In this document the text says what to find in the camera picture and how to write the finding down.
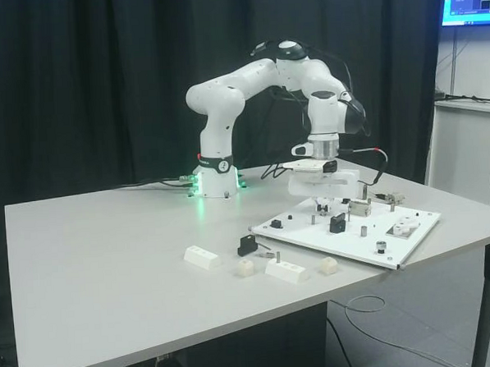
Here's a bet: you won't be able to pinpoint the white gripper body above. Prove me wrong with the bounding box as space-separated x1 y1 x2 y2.
287 166 363 203

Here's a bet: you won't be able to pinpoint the flat white wrist plate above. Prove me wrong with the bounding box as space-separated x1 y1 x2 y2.
281 158 338 176

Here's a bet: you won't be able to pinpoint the black stepped plug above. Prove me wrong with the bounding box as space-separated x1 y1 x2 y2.
328 212 348 234

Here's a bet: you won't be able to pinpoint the white task board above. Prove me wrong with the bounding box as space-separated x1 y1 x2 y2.
247 188 444 280

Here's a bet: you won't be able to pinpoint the small cream cube holder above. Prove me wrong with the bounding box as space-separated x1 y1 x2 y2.
234 258 257 279
318 255 341 277

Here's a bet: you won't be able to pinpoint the white holder with holes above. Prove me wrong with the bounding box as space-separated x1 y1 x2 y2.
182 243 223 272
263 257 311 287

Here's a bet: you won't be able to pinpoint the white large gear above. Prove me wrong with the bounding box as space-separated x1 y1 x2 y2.
401 213 422 231

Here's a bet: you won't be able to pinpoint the black D-SUB plug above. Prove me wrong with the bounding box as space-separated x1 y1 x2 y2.
236 232 259 257

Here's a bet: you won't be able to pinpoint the white cabinet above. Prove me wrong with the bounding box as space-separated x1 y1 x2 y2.
422 95 490 215

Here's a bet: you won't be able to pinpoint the black table leg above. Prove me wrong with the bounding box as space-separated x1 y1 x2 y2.
465 242 490 367

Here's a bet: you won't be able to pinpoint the black curtain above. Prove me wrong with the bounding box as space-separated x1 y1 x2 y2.
0 0 464 367

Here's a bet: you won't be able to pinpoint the silver wrist ring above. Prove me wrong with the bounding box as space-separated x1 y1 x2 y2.
309 137 340 162

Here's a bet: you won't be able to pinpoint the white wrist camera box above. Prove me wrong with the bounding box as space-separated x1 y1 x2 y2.
290 141 316 159

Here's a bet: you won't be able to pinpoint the black camera cable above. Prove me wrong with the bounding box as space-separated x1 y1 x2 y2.
259 159 295 181

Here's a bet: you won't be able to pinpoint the thin black rod on wire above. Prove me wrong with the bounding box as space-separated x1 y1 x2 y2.
336 144 391 188

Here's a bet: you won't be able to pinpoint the metal plug with cable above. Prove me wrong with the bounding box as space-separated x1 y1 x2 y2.
370 188 409 213

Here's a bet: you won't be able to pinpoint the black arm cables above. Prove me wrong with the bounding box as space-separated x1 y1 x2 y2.
248 35 371 145

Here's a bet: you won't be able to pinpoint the grey floor cable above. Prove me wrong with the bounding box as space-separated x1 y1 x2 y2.
342 288 486 367

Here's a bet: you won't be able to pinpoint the black base cables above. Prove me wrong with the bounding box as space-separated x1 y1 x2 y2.
116 174 198 192

